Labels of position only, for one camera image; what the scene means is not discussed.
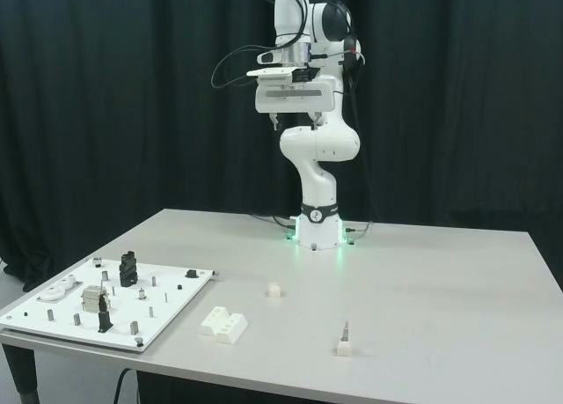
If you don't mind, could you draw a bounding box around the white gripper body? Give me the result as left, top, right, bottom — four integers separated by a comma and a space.
254, 77, 334, 114

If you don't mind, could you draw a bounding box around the black D-SUB plug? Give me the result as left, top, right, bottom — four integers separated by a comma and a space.
118, 250, 139, 288

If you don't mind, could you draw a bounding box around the flat white mounting plate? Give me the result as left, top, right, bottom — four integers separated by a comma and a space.
246, 67, 296, 79

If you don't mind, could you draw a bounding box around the thin black rod red tag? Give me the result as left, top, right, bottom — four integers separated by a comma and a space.
312, 48, 361, 62

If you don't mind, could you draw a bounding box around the black curtain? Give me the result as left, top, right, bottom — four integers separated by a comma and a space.
0, 0, 563, 287

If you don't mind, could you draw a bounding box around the white task board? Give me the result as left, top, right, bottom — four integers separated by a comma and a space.
0, 257, 216, 350

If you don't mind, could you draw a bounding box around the stepped white holder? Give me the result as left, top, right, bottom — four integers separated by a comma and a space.
200, 305, 248, 345

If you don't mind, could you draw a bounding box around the white large gear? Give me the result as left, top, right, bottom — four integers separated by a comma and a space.
36, 286, 67, 303

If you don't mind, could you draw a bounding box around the black table leg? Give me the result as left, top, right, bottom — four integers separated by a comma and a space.
0, 342, 39, 404

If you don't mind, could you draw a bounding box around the silver flange ring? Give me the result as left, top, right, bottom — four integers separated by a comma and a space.
281, 42, 311, 67

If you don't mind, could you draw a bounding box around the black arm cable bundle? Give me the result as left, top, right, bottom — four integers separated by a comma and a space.
330, 0, 367, 114

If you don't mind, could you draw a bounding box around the black looping camera cable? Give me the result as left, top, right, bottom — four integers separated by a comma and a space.
210, 41, 266, 89

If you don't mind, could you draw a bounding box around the black plug with short cable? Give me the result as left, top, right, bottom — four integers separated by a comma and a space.
97, 294, 113, 334

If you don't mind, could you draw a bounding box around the black cable under table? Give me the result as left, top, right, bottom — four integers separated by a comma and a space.
114, 367, 135, 404

